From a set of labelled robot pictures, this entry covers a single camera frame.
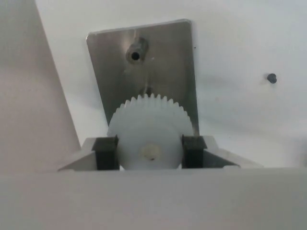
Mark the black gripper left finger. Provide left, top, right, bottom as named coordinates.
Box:
left=57, top=135, right=120, bottom=172

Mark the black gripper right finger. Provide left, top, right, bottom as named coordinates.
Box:
left=180, top=134, right=264, bottom=169

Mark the white medium gear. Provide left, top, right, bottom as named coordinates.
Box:
left=106, top=93, right=193, bottom=171

